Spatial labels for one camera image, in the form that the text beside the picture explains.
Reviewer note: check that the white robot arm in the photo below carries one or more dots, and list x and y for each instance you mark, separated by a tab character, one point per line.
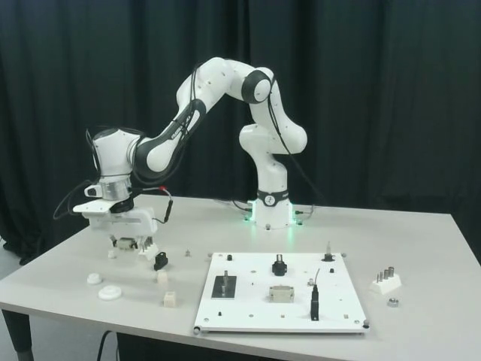
263	165

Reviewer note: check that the grey waterproof plug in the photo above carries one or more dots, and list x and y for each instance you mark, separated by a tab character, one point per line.
127	244

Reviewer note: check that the white square peg holder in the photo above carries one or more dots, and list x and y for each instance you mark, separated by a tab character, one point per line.
149	254

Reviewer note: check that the white round peg holder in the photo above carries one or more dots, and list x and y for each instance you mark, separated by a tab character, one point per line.
387	287

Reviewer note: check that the small metal bolt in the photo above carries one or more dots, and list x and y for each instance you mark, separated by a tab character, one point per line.
187	252

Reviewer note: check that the black USB plug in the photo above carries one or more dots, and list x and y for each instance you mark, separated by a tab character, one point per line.
315	301

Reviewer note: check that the white task board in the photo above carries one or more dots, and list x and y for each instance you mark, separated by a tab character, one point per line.
255	308

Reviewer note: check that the medium metal round peg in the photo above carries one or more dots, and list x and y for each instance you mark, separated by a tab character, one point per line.
384	275

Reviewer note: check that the black curtain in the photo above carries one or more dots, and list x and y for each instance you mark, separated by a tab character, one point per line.
75	75

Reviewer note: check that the beige plug holder block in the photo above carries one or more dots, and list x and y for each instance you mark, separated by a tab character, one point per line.
161	278
170	299

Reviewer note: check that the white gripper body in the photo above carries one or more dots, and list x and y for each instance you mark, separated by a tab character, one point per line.
127	221

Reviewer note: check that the thin black rod red tag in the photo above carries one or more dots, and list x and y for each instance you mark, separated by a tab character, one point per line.
168	210

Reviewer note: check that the white large gear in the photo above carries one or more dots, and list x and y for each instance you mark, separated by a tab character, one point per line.
110	293

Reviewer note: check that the large metal round peg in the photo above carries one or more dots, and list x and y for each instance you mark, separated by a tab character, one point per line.
391	273

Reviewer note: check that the dark table leg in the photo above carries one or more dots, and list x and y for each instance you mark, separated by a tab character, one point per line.
17	334

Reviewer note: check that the clear Ethernet plug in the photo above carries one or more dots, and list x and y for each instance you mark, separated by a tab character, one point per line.
328	249

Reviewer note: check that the white medium gear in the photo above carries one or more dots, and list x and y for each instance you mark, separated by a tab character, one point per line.
94	279

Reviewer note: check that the black D-SUB plug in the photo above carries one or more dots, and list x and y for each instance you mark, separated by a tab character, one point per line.
159	260

